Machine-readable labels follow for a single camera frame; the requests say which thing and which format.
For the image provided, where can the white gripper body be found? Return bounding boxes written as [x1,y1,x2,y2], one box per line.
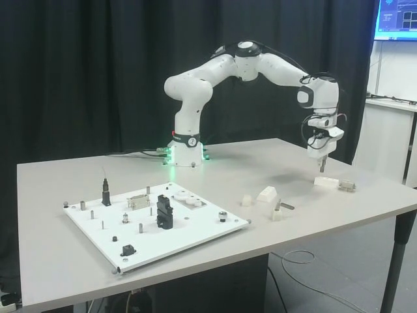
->
[307,134,338,160]

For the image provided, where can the long white holder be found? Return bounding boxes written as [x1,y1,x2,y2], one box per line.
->
[313,175,339,188]

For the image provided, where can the metal D-SUB plug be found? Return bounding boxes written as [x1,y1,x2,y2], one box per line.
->
[338,179,357,193]

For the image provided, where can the white cabinet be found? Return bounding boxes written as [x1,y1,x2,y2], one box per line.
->
[352,93,417,189]

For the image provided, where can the wide white holder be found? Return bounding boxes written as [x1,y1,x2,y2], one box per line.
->
[255,185,278,203]

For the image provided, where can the dark table leg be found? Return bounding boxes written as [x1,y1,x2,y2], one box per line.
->
[386,213,409,313]

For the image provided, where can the blue screen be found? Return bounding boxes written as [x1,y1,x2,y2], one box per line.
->
[373,0,417,42]

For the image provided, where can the white task board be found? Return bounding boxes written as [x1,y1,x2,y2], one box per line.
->
[62,181,252,275]

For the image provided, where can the black stepped plug block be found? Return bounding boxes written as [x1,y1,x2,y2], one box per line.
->
[156,194,174,230]

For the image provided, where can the beige D-SUB socket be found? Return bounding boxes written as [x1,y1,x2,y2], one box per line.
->
[126,194,151,209]

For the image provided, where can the black waterproof plug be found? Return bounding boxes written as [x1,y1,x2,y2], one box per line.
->
[101,168,113,207]

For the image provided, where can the black curtains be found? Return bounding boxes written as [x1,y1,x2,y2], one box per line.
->
[0,0,382,288]

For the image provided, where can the grey floor cable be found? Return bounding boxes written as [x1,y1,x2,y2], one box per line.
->
[281,250,417,310]

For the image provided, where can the black base cables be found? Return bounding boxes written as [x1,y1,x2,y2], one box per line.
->
[109,147,171,161]

